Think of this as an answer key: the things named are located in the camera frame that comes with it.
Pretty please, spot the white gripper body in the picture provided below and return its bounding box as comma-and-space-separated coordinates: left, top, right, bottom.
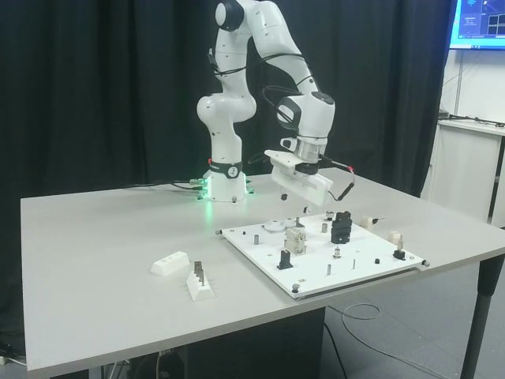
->
271, 163, 333, 207

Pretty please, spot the beige waterproof plug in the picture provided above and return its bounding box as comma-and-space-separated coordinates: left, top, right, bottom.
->
284, 227, 309, 254

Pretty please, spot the thin black rod red tag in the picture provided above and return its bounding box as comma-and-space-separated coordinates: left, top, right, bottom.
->
320, 155, 357, 202

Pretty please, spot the black D-SUB plug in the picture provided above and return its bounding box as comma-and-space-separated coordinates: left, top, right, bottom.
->
330, 211, 354, 244

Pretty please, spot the white task board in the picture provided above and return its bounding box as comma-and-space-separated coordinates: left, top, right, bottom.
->
215, 211, 431, 302

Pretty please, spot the metal square peg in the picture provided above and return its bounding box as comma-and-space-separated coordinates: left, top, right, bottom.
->
193, 260, 208, 286

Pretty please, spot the white holder with pegs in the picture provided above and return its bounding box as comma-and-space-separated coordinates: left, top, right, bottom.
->
185, 272, 218, 302

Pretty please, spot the empty white peg holder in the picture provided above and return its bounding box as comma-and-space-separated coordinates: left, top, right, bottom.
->
150, 250, 191, 276

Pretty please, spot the white cabinet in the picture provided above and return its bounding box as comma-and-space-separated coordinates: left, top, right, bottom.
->
425, 117, 505, 229

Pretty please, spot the black table leg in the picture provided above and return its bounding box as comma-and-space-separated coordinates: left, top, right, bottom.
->
460, 258, 499, 379

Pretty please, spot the black curtain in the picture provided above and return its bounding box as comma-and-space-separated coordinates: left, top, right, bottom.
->
0, 0, 462, 201

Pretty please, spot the blue screen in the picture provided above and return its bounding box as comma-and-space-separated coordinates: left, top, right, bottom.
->
447, 0, 505, 51

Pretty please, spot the black base cable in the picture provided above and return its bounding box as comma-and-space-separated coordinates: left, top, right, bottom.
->
136, 179, 208, 193

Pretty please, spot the thin grey floor cable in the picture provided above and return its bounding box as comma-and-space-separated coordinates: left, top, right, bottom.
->
340, 302, 469, 358

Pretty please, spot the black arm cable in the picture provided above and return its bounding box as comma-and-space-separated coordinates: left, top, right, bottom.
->
206, 47, 301, 123

